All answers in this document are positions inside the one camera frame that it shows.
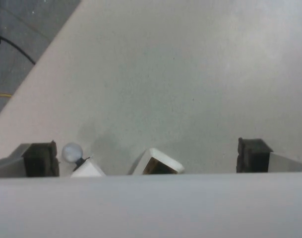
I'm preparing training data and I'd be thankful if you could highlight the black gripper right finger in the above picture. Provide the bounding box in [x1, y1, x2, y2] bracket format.
[236, 137, 302, 174]

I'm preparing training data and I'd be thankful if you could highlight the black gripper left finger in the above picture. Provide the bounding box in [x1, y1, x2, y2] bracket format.
[0, 140, 60, 178]

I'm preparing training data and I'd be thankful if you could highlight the white USB plug holder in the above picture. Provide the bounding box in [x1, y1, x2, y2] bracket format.
[132, 148, 185, 175]

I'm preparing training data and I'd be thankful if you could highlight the grey ball marker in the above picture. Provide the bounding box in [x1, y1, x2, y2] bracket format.
[61, 142, 88, 172]

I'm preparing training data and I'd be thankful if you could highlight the white task board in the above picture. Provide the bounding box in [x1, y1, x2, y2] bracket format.
[70, 155, 107, 178]

